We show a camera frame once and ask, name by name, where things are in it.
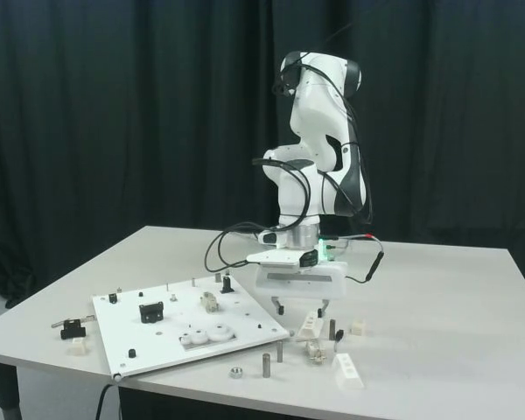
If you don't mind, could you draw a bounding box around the black looped cable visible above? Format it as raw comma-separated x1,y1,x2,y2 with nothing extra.
204,221,275,273

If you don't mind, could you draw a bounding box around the black elbow cable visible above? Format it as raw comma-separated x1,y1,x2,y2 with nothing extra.
249,157,319,228

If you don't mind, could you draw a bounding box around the long white holder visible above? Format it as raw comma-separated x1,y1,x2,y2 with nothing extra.
295,309,330,340
332,353,364,389

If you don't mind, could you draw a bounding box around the white task board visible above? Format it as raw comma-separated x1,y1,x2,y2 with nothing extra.
90,271,290,382

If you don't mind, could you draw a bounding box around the beige waterproof plug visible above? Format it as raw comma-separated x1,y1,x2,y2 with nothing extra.
304,340,327,365

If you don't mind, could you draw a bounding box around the thin black rod red tag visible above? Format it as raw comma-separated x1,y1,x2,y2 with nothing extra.
361,232,385,284

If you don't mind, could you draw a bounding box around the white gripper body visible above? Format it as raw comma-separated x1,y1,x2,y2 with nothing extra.
253,261,349,301

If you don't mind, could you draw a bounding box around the black curtain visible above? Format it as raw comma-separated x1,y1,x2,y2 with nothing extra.
0,0,525,310

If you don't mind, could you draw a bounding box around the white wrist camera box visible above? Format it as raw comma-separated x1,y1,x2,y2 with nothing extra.
256,230,282,249

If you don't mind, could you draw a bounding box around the dark table leg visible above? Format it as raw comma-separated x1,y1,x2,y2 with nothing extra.
0,360,19,420

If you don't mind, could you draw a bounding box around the black cable below table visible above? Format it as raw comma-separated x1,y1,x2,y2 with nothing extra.
95,380,120,420

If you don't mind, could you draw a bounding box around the white large gear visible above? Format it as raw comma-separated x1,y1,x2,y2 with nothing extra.
206,322,236,345

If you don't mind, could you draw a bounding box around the black D-SUB plug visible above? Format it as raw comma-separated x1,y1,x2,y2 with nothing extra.
59,318,88,340

